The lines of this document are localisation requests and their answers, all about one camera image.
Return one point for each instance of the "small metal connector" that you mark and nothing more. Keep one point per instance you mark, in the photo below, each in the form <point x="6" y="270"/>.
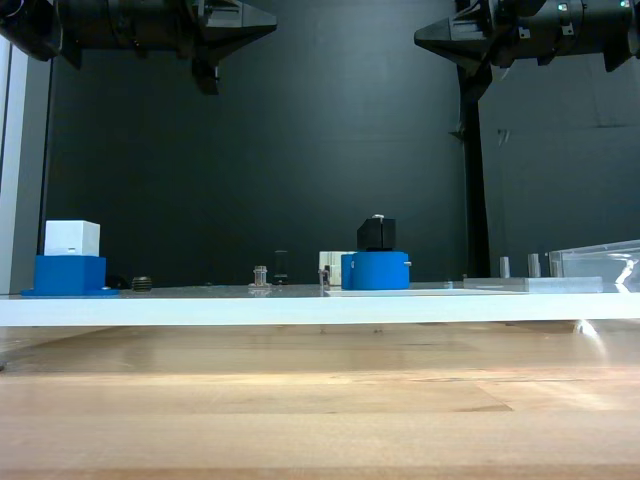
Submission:
<point x="323" y="277"/>

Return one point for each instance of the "white cube connector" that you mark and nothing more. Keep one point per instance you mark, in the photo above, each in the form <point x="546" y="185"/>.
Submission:
<point x="70" y="237"/>

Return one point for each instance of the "blue round holder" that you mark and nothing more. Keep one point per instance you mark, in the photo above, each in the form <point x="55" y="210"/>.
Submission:
<point x="375" y="272"/>

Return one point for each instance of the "small grey metal peg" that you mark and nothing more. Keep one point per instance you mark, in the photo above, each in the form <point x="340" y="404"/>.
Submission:
<point x="554" y="267"/>
<point x="505" y="267"/>
<point x="533" y="266"/>

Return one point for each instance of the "black threaded knob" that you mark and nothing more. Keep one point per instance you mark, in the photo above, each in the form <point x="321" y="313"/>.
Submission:
<point x="142" y="283"/>

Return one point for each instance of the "grey metal block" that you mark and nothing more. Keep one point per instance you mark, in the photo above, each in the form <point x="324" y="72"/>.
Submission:
<point x="550" y="284"/>

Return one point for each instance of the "black connector plug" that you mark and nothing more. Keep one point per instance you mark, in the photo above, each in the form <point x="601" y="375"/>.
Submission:
<point x="376" y="232"/>

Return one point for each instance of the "clear plastic tub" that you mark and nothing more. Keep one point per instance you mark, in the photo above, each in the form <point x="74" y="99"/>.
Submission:
<point x="595" y="265"/>

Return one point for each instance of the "white taskboard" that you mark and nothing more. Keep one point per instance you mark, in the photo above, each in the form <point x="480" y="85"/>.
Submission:
<point x="300" y="310"/>

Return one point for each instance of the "blue square base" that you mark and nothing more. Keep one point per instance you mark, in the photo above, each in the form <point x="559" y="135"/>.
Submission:
<point x="70" y="275"/>

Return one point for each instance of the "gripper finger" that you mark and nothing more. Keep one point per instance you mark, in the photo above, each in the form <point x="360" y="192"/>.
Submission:
<point x="225" y="40"/>
<point x="470" y="52"/>
<point x="250" y="17"/>
<point x="460" y="31"/>

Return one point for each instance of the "white connector housing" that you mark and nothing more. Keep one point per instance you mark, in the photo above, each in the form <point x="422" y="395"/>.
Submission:
<point x="332" y="265"/>

